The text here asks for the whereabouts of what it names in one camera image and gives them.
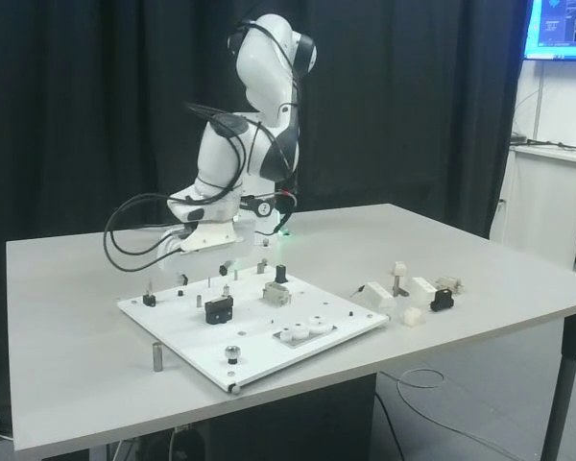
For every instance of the metal square peg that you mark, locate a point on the metal square peg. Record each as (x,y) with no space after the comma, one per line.
(198,301)
(394,287)

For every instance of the small white cube holder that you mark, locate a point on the small white cube holder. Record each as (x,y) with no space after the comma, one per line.
(400,268)

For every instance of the white task board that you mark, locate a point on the white task board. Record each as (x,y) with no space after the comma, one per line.
(182,336)

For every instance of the small white open holder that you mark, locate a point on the small white open holder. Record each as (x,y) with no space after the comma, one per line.
(413,318)

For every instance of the black table leg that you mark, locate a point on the black table leg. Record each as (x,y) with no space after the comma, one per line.
(564,384)

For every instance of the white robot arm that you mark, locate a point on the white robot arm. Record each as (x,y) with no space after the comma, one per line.
(259,62)

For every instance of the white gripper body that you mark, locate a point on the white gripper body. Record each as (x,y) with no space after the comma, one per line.
(168,261)

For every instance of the large metal round peg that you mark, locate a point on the large metal round peg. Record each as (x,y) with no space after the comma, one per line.
(157,357)

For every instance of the grey rectangular connector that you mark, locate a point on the grey rectangular connector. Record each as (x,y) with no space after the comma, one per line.
(448,282)
(276,293)

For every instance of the thin metal peg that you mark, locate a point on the thin metal peg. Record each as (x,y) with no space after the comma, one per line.
(149,291)

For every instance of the white large gear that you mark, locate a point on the white large gear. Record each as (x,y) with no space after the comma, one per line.
(319,324)

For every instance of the short metal peg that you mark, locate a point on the short metal peg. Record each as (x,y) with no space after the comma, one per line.
(261,266)

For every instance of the small metal bolt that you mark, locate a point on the small metal bolt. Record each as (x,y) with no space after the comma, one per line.
(226,291)

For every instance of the long white holder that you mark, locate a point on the long white holder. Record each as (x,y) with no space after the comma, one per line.
(381,298)

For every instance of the white metal post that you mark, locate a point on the white metal post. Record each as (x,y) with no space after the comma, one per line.
(538,96)

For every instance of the white medium gear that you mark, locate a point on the white medium gear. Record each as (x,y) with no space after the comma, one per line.
(300,331)

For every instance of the black curtain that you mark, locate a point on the black curtain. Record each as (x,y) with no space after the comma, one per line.
(77,120)

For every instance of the black D-SUB plug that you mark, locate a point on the black D-SUB plug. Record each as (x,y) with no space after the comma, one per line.
(218,311)
(441,301)

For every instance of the blue screen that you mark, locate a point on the blue screen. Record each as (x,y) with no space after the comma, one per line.
(561,29)

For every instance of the white cabinet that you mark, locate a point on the white cabinet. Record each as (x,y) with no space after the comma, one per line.
(547,206)

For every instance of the white small gear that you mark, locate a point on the white small gear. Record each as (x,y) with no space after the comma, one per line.
(286,335)

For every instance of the white block holder with holes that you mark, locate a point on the white block holder with holes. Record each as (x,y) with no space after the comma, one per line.
(424,288)

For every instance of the black upright plug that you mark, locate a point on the black upright plug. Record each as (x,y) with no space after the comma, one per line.
(280,274)

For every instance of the small black plug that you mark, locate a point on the small black plug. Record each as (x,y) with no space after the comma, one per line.
(360,289)

